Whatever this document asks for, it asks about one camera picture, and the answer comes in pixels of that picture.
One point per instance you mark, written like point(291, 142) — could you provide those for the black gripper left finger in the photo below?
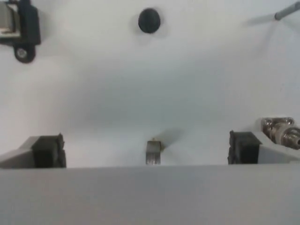
point(47, 152)

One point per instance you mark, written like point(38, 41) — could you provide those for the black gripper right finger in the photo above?
point(243, 150)

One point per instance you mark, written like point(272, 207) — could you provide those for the white task board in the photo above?
point(150, 82)

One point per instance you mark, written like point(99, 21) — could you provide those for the metal square peg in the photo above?
point(153, 153)

